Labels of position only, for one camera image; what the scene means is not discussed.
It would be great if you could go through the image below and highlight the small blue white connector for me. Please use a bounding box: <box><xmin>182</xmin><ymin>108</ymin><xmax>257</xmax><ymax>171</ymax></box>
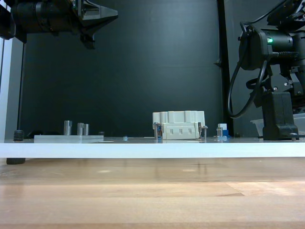
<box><xmin>219</xmin><ymin>123</ymin><xmax>231</xmax><ymax>140</ymax></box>

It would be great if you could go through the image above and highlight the beige HAN10E hub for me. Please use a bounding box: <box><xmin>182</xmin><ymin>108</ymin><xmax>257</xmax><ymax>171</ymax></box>
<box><xmin>152</xmin><ymin>110</ymin><xmax>208</xmax><ymax>141</ymax></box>

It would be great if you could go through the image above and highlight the clear plastic tub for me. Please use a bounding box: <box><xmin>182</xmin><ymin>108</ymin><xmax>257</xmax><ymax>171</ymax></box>
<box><xmin>249</xmin><ymin>114</ymin><xmax>305</xmax><ymax>140</ymax></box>

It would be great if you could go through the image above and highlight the grey metal plate with pegs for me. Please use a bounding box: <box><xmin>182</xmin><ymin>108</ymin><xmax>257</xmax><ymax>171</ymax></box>
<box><xmin>34</xmin><ymin>120</ymin><xmax>105</xmax><ymax>144</ymax></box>

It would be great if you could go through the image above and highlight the white mounting board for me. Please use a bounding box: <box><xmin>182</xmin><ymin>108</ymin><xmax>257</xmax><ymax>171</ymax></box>
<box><xmin>0</xmin><ymin>135</ymin><xmax>305</xmax><ymax>158</ymax></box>

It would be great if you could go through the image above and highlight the black board foot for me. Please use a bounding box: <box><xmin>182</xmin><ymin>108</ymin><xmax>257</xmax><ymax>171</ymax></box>
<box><xmin>6</xmin><ymin>157</ymin><xmax>26</xmax><ymax>166</ymax></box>

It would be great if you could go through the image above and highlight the black wall beam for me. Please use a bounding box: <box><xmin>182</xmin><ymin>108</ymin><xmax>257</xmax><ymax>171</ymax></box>
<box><xmin>213</xmin><ymin>0</ymin><xmax>234</xmax><ymax>138</ymax></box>

